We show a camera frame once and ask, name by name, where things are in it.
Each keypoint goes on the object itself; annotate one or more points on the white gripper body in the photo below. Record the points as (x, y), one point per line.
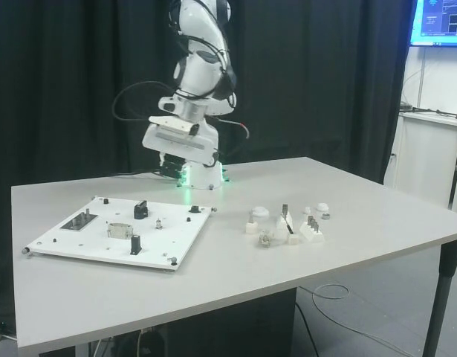
(183, 143)

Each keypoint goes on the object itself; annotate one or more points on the black D-SUB plug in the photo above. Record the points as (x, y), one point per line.
(140, 211)

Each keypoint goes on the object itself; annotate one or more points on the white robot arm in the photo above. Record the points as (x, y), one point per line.
(204, 70)

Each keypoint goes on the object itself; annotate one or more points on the flat white mounting plate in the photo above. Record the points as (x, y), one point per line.
(168, 122)

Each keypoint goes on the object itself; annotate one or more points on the small grey plug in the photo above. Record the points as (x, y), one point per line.
(251, 219)

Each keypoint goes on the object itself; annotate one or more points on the white task board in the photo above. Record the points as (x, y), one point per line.
(102, 238)

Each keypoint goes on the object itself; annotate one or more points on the small white plug holder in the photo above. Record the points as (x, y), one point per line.
(251, 227)
(293, 240)

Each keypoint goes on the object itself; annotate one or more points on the white large gear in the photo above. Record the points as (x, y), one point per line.
(259, 212)

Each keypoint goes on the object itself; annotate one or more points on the metal square peg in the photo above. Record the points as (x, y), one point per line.
(285, 209)

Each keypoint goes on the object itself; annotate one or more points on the white square peg holder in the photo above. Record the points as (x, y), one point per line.
(282, 223)

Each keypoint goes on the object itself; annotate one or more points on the black USB plug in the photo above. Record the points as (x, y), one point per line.
(288, 227)

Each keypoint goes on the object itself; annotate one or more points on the black curtains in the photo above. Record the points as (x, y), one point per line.
(64, 74)

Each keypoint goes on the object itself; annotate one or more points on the white small gear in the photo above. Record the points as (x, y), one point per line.
(307, 211)

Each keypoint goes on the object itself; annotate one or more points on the white medium gear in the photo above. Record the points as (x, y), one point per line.
(322, 207)

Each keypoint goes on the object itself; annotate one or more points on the white round peg holder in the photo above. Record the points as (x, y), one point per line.
(310, 234)

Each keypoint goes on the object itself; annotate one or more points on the small black device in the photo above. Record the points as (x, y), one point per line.
(405, 108)

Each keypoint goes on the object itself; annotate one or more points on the white cabinet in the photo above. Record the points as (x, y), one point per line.
(425, 160)

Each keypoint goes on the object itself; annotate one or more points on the blue screen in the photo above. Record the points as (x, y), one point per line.
(440, 22)

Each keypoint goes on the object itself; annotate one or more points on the dark table leg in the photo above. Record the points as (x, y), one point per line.
(445, 282)

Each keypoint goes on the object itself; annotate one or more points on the small white camera box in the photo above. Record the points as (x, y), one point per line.
(169, 104)

